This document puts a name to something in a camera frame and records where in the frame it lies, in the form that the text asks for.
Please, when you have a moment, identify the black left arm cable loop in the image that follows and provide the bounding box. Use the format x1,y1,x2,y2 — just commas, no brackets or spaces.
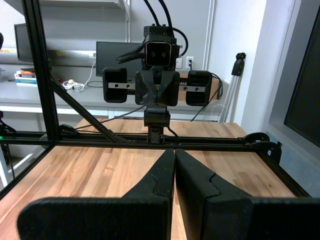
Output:
115,45,146,64

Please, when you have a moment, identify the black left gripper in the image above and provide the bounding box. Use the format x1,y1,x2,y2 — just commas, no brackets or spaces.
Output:
102,66,213,106

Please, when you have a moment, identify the white wall conduit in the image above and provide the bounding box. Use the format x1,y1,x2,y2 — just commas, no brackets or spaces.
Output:
208,0,216,72

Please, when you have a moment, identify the small black monitor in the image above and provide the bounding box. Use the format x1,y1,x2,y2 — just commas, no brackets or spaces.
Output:
14,23,31,63

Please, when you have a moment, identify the stack of books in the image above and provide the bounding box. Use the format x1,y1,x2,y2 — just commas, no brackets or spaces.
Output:
14,70,38,87

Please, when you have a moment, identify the large black monitor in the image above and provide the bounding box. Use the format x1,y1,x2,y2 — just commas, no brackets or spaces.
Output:
96,41,145,78

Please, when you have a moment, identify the cardboard box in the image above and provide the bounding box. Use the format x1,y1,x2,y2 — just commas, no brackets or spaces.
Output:
179,73,224,101

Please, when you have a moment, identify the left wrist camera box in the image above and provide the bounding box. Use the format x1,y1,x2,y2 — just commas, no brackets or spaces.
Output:
143,24,179,69

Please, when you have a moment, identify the black aluminium frame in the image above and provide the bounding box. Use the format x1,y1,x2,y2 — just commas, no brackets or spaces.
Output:
0,0,313,201

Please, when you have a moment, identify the black and white tripod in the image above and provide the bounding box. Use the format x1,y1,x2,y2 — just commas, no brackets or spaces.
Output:
222,51,248,124

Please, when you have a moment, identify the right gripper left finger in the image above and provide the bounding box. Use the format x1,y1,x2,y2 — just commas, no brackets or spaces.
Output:
16,148,175,240

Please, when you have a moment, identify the white cable bundle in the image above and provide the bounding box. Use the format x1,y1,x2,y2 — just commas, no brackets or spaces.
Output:
62,61,97,93

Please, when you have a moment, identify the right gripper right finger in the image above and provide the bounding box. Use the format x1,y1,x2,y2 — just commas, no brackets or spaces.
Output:
175,149,320,240

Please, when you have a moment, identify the black left arm cable hook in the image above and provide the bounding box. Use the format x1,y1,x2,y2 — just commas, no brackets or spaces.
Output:
172,27,189,58

